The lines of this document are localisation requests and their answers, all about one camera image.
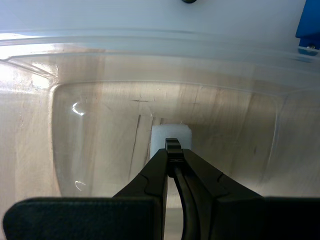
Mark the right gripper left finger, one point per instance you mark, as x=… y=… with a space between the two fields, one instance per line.
x=100 y=217

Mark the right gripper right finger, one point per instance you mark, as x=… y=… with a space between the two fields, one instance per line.
x=250 y=217

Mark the black USB connector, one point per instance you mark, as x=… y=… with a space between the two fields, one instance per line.
x=173 y=147

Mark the clear plastic tub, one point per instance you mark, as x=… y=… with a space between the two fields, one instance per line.
x=100 y=112

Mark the white task board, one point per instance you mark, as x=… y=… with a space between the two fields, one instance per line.
x=125 y=12

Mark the black screw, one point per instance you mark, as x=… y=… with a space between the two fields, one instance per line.
x=188 y=1

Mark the small blue socket mount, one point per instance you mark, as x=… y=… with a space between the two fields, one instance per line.
x=308 y=25

